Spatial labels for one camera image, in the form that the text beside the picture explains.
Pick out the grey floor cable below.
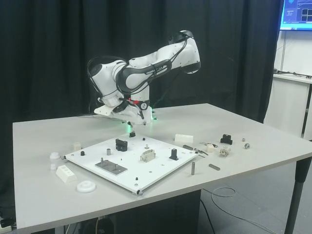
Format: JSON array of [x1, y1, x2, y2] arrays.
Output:
[[210, 187, 286, 234]]

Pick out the blue screen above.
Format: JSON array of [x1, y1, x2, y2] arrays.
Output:
[[279, 0, 312, 31]]

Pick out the dark table leg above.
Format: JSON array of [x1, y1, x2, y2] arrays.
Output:
[[285, 156, 312, 234]]

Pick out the white task board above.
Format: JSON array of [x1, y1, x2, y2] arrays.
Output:
[[63, 135, 201, 195]]

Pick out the black D-SUB plug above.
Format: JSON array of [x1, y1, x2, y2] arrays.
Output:
[[220, 133, 234, 144]]

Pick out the white large gear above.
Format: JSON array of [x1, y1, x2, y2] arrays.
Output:
[[76, 180, 97, 194]]

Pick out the black curtains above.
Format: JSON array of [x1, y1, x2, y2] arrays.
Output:
[[0, 0, 285, 221]]

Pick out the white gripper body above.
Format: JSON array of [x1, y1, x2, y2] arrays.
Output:
[[112, 107, 147, 126]]

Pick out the white cabinet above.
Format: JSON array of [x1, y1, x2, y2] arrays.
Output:
[[264, 70, 312, 142]]

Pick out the long white holder with holes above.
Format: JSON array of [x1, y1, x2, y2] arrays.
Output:
[[55, 165, 77, 183], [174, 133, 195, 143]]

